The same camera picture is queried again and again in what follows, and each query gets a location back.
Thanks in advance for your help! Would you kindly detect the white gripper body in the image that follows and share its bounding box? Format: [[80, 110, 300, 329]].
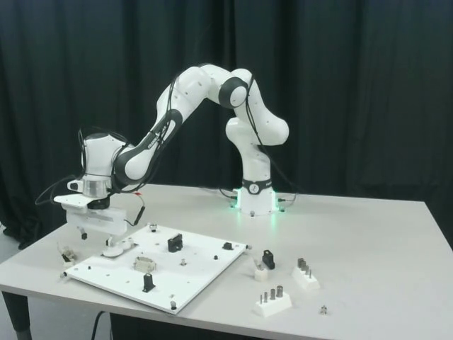
[[65, 205, 127, 237]]

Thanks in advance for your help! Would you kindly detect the white large gear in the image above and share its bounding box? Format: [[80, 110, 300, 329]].
[[101, 244, 125, 257]]

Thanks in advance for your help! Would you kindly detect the black wrist band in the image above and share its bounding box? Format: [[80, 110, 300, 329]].
[[86, 197, 111, 210]]

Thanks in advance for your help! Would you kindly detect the flat white mounting plate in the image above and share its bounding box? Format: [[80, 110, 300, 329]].
[[52, 194, 93, 206]]

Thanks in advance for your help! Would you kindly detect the thin black rod red tag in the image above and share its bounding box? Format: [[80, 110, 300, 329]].
[[132, 191, 145, 226]]

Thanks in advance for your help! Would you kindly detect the white task board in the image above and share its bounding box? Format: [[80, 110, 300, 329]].
[[62, 222, 253, 315]]

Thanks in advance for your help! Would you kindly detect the black cabinet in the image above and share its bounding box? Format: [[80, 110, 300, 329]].
[[110, 313, 231, 340]]

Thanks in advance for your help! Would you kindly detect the black table leg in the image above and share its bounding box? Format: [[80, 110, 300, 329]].
[[1, 290, 29, 340]]

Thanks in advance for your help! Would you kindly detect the white round peg holder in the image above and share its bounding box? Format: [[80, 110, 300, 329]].
[[252, 293, 293, 318]]

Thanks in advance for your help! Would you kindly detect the white square peg holder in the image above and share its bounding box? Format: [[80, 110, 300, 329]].
[[292, 266, 321, 291]]

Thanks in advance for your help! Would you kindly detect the black curtain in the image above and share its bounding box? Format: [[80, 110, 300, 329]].
[[0, 0, 453, 251]]

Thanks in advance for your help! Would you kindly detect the silver wrist ring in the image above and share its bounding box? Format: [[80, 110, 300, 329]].
[[81, 178, 107, 198]]

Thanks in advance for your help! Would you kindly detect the black floor cable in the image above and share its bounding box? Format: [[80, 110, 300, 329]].
[[92, 310, 111, 340]]

